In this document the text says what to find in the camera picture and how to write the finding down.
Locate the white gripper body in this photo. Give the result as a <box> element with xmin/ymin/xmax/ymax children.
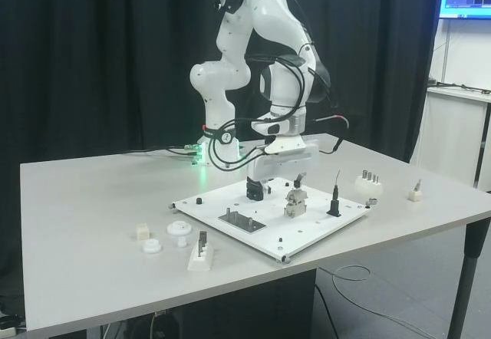
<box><xmin>247</xmin><ymin>138</ymin><xmax>321</xmax><ymax>182</ymax></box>

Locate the flat white mounting plate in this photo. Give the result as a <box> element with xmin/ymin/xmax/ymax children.
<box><xmin>263</xmin><ymin>135</ymin><xmax>307</xmax><ymax>154</ymax></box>

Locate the white task board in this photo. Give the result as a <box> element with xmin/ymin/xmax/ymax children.
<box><xmin>168</xmin><ymin>179</ymin><xmax>371</xmax><ymax>265</ymax></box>

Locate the white rounded peg holder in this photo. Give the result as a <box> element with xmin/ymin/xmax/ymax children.
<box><xmin>353</xmin><ymin>175</ymin><xmax>385</xmax><ymax>202</ymax></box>

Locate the white large gear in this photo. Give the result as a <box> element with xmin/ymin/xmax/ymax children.
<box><xmin>166</xmin><ymin>219</ymin><xmax>193</xmax><ymax>237</ymax></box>

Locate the white long peg holder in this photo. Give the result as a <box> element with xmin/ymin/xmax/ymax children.
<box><xmin>186</xmin><ymin>243</ymin><xmax>216</xmax><ymax>272</ymax></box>

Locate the white medium gear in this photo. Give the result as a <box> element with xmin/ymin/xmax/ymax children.
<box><xmin>142</xmin><ymin>239</ymin><xmax>163</xmax><ymax>256</ymax></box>

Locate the white cabinet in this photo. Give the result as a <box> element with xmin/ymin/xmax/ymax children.
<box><xmin>423</xmin><ymin>84</ymin><xmax>491</xmax><ymax>194</ymax></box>

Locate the dark table leg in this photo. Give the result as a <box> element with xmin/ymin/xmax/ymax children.
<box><xmin>447</xmin><ymin>216</ymin><xmax>490</xmax><ymax>339</ymax></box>

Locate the black curtain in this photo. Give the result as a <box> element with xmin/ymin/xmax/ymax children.
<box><xmin>0</xmin><ymin>0</ymin><xmax>448</xmax><ymax>319</ymax></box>

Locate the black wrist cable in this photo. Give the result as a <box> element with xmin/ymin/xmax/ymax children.
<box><xmin>209</xmin><ymin>114</ymin><xmax>277</xmax><ymax>171</ymax></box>

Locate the black base cable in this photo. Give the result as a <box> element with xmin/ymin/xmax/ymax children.
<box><xmin>122</xmin><ymin>144</ymin><xmax>203</xmax><ymax>158</ymax></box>

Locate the thin grey cable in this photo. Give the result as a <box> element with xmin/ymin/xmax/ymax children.
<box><xmin>316</xmin><ymin>264</ymin><xmax>389</xmax><ymax>339</ymax></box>

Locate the long black arm cable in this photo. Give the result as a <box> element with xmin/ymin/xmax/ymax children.
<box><xmin>214</xmin><ymin>0</ymin><xmax>334</xmax><ymax>106</ymax></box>

